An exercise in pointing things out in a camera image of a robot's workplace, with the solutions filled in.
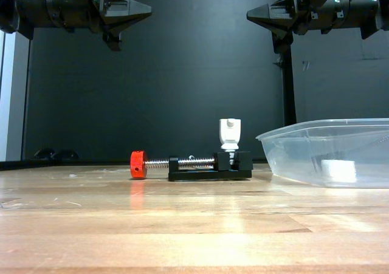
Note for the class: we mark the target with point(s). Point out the clear plastic tub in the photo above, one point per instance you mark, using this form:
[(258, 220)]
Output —
[(288, 164)]

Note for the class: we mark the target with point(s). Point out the orange round clamp knob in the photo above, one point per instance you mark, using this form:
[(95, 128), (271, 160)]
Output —
[(138, 164)]

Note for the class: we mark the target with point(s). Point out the black rounded knob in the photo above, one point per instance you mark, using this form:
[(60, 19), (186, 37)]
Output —
[(45, 154), (65, 155)]

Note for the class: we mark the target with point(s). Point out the silver threaded clamp screw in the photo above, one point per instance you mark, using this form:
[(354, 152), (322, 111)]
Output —
[(194, 162)]

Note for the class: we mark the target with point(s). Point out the black bench clamp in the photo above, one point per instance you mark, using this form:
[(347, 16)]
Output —
[(209, 175)]

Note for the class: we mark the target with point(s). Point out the black vertical frame post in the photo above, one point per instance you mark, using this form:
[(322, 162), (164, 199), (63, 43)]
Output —
[(25, 104), (289, 88)]

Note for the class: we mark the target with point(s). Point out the black horizontal frame rail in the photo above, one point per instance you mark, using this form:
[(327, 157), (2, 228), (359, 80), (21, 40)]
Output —
[(91, 163)]

